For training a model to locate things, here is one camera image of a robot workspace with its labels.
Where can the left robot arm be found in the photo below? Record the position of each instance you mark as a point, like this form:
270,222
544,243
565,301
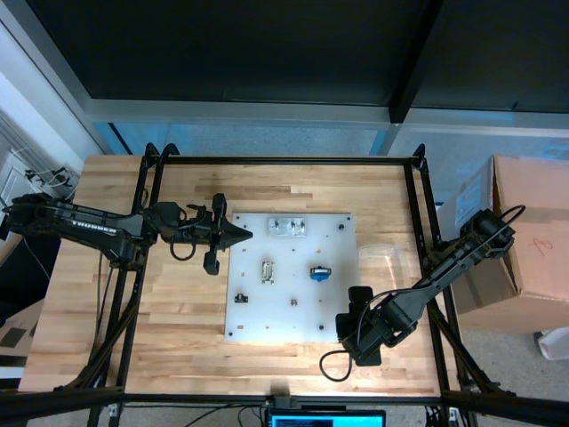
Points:
89,224

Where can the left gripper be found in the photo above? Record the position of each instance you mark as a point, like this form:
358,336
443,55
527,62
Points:
218,204

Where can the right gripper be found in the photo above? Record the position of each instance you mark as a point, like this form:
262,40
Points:
355,329

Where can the clear block fitting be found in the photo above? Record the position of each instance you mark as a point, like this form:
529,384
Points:
284,232

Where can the blue screen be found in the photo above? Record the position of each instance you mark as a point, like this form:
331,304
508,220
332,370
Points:
324,419

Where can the clear plastic container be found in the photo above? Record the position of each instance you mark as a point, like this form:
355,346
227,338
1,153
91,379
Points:
378,251

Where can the small black block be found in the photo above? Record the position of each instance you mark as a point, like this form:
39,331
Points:
241,298

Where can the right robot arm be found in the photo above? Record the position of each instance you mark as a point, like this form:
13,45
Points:
444,271

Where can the beige many-pin connector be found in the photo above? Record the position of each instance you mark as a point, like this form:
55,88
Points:
267,272

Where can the black frame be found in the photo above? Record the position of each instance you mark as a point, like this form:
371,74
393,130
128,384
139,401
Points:
284,161

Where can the blue socket block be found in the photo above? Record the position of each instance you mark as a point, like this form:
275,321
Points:
320,276

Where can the cardboard box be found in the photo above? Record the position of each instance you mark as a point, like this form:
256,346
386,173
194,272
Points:
524,249

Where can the small black table camera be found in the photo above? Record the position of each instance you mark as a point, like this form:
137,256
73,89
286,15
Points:
282,399

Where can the white task board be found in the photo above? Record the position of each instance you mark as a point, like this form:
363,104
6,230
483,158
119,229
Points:
275,320

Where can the black vertical post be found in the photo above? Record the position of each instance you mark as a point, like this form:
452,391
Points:
411,66

